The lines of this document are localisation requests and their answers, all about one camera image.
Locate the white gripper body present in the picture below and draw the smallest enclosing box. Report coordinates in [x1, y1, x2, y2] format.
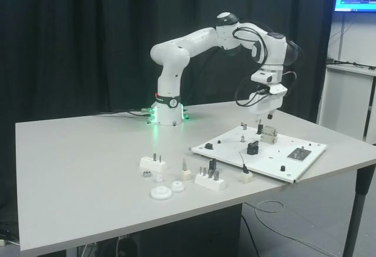
[247, 90, 288, 115]

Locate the beige waterproof plug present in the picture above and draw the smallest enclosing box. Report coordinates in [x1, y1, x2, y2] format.
[263, 125, 279, 140]

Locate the black D-SUB plug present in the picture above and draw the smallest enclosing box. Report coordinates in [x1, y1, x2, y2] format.
[246, 141, 260, 155]

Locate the white task board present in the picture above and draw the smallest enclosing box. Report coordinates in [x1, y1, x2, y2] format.
[187, 123, 327, 185]

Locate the white cabinet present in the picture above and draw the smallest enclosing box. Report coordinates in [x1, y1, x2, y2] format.
[316, 63, 376, 147]

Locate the long white peg holder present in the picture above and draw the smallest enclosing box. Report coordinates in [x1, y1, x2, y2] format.
[139, 155, 169, 173]
[194, 171, 227, 192]

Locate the white medium gear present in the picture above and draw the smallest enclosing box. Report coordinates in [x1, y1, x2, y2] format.
[170, 181, 185, 194]

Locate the dark grey table leg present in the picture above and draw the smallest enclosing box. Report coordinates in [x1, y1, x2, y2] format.
[343, 167, 371, 257]

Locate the white large gear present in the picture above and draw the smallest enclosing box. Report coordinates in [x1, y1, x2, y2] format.
[150, 185, 173, 201]

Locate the black curtain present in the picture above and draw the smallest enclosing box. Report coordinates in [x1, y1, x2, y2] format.
[0, 0, 335, 240]

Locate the white power strip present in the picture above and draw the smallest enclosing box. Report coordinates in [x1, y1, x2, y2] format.
[0, 238, 21, 248]

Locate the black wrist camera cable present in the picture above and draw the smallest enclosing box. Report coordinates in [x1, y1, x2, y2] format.
[234, 76, 261, 109]

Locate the black plug with thin cable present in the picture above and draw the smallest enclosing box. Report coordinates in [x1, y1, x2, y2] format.
[239, 151, 249, 174]

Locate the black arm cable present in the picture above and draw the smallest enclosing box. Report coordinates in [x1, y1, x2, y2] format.
[231, 26, 267, 65]

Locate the grey floor cable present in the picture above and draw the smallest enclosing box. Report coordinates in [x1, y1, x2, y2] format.
[253, 199, 317, 257]

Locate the small white holder with post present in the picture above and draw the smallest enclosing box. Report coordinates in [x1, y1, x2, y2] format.
[179, 157, 191, 181]

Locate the black base cable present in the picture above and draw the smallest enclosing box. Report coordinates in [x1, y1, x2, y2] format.
[98, 109, 153, 118]

